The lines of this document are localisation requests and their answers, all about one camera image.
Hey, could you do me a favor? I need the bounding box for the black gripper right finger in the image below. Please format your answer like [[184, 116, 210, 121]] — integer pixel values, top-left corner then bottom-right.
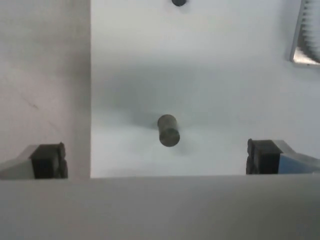
[[245, 138, 320, 175]]

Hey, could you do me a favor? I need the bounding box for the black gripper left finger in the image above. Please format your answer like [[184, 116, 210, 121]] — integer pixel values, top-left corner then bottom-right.
[[0, 141, 69, 180]]

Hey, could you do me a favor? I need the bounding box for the metal round peg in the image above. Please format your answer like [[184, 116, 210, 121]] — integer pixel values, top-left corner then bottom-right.
[[157, 114, 181, 147]]

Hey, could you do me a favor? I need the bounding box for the white task board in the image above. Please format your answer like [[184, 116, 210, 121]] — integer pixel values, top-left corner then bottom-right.
[[90, 0, 320, 179]]

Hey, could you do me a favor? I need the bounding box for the white large gear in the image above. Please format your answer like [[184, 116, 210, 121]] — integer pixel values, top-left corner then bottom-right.
[[297, 0, 320, 61]]

